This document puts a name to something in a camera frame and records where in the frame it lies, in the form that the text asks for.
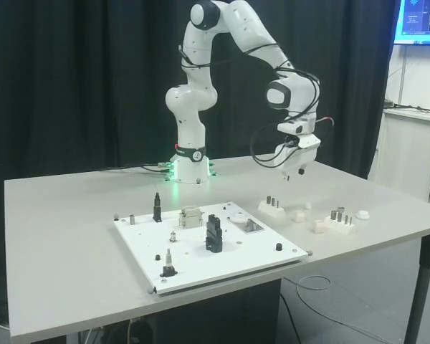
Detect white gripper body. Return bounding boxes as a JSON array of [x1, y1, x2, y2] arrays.
[[272, 141, 319, 172]]

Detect white peg holder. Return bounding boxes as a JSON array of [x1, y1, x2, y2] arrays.
[[323, 214, 360, 236], [257, 200, 287, 221]]

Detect black stacked plug block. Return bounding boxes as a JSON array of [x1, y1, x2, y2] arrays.
[[204, 213, 226, 254]]

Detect white cabinet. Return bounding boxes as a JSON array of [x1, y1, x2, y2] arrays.
[[364, 106, 430, 208]]

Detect white task board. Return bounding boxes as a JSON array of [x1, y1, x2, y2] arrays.
[[113, 201, 314, 297]]

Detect black waterproof plug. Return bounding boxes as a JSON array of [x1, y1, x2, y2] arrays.
[[152, 192, 163, 224]]

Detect metal bolt on black base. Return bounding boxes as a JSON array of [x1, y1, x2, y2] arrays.
[[159, 247, 178, 278]]

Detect black table leg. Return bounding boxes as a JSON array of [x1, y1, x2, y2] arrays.
[[413, 234, 430, 344]]

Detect blue screen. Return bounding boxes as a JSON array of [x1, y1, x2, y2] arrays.
[[393, 0, 430, 47]]

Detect black curtain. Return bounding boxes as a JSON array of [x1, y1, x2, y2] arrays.
[[0, 0, 408, 298]]

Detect black looping gripper cable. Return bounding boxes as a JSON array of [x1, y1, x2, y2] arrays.
[[249, 123, 292, 170]]

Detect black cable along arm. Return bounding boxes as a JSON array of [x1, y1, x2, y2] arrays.
[[177, 42, 323, 121]]

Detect grey floor cable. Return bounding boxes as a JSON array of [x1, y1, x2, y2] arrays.
[[294, 274, 416, 344]]

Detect black cables at arm foot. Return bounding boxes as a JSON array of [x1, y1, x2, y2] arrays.
[[106, 161, 173, 174]]

